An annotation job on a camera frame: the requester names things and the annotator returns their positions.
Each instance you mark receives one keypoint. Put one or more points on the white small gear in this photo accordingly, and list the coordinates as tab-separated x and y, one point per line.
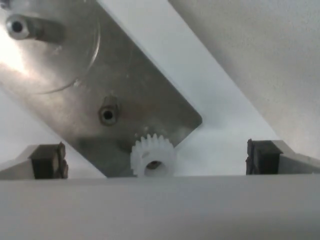
155	160

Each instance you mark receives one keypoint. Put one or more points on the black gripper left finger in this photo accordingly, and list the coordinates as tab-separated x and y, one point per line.
37	162

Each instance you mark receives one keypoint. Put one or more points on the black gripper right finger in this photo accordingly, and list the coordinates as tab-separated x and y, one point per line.
275	157

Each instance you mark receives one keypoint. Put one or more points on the white task board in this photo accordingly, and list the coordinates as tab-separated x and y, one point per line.
112	75

